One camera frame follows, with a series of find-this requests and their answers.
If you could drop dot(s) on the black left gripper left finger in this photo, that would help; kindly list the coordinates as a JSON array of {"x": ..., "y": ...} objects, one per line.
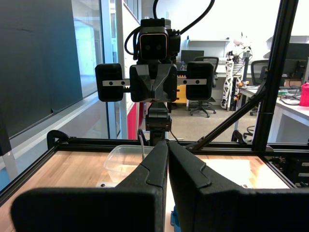
[{"x": 96, "y": 207}]

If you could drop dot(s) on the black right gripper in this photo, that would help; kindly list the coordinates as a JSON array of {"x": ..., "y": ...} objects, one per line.
[{"x": 108, "y": 72}]

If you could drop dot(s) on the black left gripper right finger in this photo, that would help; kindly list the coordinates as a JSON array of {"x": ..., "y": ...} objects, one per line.
[{"x": 229, "y": 210}]

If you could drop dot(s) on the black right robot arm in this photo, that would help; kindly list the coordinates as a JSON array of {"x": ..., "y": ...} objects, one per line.
[{"x": 158, "y": 116}]

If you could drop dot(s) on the blue connector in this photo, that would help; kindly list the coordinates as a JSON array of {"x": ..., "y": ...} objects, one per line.
[{"x": 175, "y": 217}]

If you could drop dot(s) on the yellow cabinet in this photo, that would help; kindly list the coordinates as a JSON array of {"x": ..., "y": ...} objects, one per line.
[{"x": 182, "y": 94}]

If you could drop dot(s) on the black desktop monitor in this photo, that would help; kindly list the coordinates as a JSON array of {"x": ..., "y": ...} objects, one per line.
[
  {"x": 297, "y": 58},
  {"x": 193, "y": 55}
]

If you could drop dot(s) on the black office chair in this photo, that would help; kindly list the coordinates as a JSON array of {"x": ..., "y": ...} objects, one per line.
[
  {"x": 201, "y": 110},
  {"x": 258, "y": 72}
]

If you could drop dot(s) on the clear plastic tub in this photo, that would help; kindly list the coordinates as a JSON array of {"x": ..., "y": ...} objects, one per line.
[{"x": 120, "y": 157}]

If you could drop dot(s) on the white shelf unit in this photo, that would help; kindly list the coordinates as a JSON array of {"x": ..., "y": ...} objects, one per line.
[{"x": 212, "y": 47}]

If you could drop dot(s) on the white lattice figure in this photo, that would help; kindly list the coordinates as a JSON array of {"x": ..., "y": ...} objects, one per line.
[{"x": 228, "y": 84}]

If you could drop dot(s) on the white desk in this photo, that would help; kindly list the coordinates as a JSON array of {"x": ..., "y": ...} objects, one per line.
[{"x": 289, "y": 113}]

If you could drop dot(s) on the red container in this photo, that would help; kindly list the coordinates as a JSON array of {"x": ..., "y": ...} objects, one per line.
[{"x": 304, "y": 95}]

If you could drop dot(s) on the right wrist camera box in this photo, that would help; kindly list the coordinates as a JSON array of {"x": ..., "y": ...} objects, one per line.
[{"x": 153, "y": 46}]

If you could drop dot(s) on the black aluminium frame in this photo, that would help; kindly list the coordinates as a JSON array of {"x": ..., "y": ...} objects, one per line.
[{"x": 277, "y": 72}]

